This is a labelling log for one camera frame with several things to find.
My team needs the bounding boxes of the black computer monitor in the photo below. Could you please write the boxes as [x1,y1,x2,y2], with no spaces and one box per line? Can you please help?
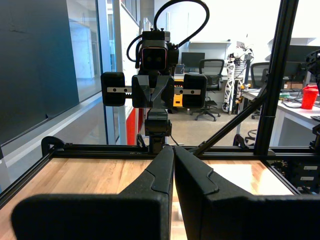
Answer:
[284,44,320,83]
[181,52,206,69]

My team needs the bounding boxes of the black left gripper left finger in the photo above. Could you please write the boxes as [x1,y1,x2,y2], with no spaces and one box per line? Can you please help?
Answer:
[11,145,175,240]

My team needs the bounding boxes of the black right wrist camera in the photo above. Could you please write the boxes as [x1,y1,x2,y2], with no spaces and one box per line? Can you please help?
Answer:
[140,46,169,72]

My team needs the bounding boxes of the black metal frame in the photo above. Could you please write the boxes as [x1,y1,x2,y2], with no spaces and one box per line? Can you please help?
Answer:
[0,0,320,210]

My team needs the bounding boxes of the red cabinet panel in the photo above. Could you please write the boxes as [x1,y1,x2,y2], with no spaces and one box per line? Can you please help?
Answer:
[126,107,145,146]

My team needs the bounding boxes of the red plastic container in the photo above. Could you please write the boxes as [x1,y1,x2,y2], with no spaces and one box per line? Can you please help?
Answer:
[301,84,320,110]

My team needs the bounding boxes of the white lattice stand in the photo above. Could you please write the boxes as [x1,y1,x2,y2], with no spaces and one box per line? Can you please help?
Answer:
[221,52,247,114]

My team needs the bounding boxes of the black mesh office chair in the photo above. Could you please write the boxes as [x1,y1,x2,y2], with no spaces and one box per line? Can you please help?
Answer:
[249,61,271,120]
[191,58,225,122]

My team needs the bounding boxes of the black box white labels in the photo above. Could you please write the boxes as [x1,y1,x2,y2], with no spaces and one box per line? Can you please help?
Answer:
[266,154,320,196]

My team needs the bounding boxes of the black perforated metal bracket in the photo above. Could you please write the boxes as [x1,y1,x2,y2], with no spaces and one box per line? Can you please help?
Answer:
[303,49,320,85]

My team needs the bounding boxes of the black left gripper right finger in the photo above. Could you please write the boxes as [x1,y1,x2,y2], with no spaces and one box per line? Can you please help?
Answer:
[174,146,320,240]

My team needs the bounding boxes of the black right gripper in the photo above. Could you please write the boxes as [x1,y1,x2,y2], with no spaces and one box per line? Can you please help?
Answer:
[100,71,208,110]

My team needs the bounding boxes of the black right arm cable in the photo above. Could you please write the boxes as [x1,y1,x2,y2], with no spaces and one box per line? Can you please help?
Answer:
[153,0,211,48]
[126,34,143,63]

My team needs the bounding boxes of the white desk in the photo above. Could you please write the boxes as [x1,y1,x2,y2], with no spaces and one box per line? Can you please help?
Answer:
[239,88,320,148]

